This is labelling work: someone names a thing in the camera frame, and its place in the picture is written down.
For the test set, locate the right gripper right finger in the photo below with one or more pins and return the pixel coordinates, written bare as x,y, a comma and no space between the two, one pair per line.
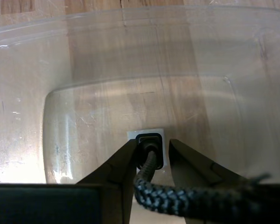
196,168

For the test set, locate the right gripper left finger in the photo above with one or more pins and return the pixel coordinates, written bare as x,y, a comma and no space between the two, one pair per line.
60,205

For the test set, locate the white square plug holder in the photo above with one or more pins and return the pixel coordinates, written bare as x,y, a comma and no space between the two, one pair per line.
130,134

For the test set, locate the clear plastic tub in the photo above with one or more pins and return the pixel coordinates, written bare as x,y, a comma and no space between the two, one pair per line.
60,70

